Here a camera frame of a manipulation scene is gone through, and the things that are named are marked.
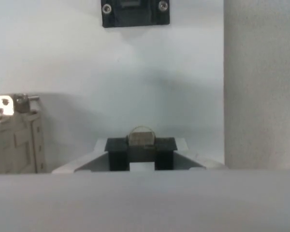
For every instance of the black USB plug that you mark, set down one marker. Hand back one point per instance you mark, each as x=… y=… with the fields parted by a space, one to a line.
x=135 y=18

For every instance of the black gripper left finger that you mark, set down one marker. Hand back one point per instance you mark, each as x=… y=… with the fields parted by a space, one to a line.
x=117 y=157

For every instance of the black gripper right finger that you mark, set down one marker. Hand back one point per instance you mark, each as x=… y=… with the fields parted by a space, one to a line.
x=165 y=157

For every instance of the white task board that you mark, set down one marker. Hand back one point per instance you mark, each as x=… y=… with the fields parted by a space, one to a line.
x=62 y=60

